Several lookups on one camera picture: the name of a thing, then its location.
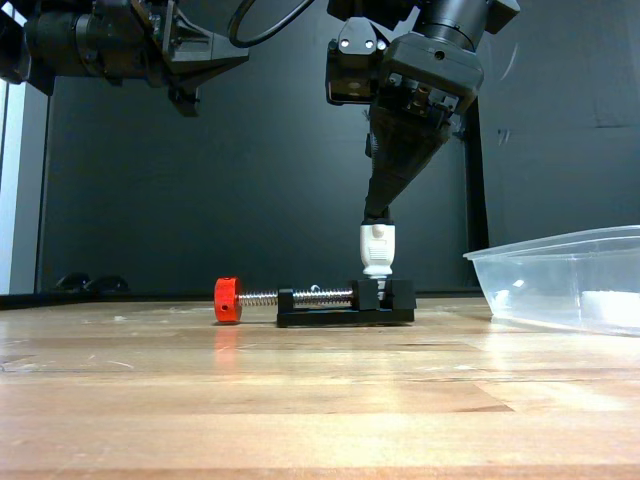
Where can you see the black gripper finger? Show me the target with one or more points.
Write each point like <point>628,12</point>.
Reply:
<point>375,150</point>
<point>215,55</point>
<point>405,155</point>

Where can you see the white power receptacle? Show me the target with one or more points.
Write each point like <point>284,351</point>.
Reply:
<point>377,255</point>

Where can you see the black clamp with red knob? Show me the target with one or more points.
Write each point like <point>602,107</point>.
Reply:
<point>345,315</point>

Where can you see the clear plastic tub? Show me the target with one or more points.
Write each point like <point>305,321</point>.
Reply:
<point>550,280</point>

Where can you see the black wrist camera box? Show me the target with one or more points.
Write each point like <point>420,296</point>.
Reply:
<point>350,80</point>

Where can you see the black upright post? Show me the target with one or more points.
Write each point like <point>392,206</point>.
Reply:
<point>477,200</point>

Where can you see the black metal frame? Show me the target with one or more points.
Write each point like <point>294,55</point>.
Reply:
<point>150,295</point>

